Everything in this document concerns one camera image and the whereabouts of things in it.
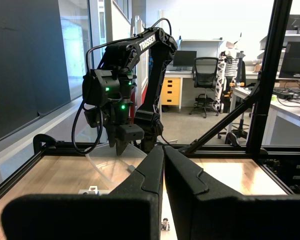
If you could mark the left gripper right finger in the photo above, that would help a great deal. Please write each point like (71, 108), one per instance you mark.
(240, 217)

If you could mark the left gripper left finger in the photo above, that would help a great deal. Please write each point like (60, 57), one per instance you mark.
(90, 217)

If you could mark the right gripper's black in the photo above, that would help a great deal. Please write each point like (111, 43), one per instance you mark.
(122, 115)

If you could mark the silver 16mm bar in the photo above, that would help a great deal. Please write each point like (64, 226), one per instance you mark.
(131, 168)

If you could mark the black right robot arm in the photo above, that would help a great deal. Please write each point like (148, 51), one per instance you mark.
(155, 87)

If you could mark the pale metal bar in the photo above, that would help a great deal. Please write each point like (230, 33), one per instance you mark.
(93, 189)

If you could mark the clear plastic tub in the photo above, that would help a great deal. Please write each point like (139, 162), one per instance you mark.
(110, 165)

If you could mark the blue clamp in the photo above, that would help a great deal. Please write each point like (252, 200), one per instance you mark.
(97, 193)

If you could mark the white task board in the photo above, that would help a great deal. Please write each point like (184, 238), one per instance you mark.
(166, 205)

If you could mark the yellow drawer cabinet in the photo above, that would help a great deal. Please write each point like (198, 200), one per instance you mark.
(171, 90)

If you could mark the small silver clamp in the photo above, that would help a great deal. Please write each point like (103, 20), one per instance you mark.
(165, 223)

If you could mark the black office chair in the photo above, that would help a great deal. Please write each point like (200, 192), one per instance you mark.
(205, 75)

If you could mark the white lattice stand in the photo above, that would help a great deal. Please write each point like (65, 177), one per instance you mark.
(221, 75)

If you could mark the white overhead cabinet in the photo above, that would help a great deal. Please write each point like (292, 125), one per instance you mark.
(202, 46)

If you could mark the large black monitor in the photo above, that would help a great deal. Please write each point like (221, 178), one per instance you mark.
(296, 60)

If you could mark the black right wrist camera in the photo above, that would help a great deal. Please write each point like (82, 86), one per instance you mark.
(92, 118)

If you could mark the black metal frame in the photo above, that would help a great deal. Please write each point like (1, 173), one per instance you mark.
(265, 112)

